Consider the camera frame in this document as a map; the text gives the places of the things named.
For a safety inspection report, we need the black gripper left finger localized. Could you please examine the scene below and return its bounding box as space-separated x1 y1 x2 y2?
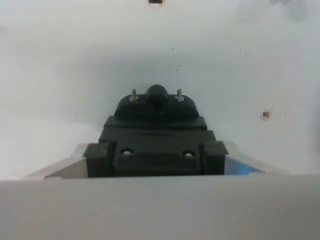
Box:
22 141 118 180

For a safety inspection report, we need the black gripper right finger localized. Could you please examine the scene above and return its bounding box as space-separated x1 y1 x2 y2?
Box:
201 140 282 176

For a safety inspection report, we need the black D-SUB plug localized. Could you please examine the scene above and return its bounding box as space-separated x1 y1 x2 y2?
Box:
99 84 216 178

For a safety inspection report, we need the white task board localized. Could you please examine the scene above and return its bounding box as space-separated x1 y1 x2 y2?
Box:
0 0 320 181

